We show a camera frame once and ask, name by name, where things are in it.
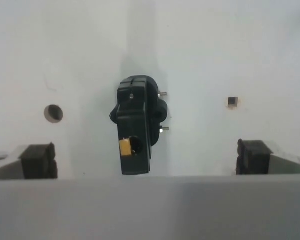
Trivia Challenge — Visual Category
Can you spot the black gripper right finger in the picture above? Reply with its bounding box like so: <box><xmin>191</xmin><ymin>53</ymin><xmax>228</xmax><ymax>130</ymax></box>
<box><xmin>235</xmin><ymin>138</ymin><xmax>300</xmax><ymax>176</ymax></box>

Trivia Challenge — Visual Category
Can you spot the black D-SUB plug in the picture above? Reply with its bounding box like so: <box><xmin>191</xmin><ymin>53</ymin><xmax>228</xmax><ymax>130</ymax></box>
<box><xmin>109</xmin><ymin>74</ymin><xmax>170</xmax><ymax>177</ymax></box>

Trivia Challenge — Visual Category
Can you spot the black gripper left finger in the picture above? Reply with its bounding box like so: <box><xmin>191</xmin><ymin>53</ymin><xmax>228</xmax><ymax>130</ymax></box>
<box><xmin>0</xmin><ymin>141</ymin><xmax>58</xmax><ymax>181</ymax></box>

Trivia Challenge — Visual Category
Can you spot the white task board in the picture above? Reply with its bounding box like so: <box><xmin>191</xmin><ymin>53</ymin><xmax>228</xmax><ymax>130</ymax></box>
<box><xmin>0</xmin><ymin>0</ymin><xmax>300</xmax><ymax>181</ymax></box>

